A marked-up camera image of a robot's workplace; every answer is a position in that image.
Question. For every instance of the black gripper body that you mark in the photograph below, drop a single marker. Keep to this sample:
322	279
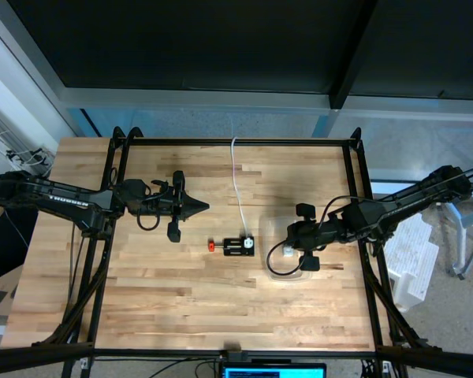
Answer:
311	234
169	204

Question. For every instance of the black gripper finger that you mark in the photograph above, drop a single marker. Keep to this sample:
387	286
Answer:
191	200
191	212

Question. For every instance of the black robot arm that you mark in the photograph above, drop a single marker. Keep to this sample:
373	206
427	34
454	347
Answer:
67	201
406	202

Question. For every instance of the white power plug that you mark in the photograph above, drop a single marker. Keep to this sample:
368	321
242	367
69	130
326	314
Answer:
288	251

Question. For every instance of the white power receptacle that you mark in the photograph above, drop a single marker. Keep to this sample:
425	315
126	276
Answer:
248	243

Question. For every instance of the clear plastic tub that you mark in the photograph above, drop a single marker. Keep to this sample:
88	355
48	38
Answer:
272	228

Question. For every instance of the black clamp with red knob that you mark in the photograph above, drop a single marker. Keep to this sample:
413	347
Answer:
232	247

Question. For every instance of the white foam block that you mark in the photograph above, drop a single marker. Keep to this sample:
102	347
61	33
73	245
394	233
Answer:
410	252

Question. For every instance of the laptop with blue screen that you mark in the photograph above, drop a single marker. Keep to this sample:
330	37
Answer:
272	372

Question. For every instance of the grey metal stand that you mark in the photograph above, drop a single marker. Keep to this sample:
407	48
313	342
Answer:
460	240

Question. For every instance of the brown cardboard box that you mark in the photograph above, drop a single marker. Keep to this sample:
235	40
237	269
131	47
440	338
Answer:
2	279

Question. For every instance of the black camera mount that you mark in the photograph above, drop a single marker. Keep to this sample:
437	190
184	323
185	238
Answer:
235	355

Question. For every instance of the black metal frame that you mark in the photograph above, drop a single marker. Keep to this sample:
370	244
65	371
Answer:
31	356

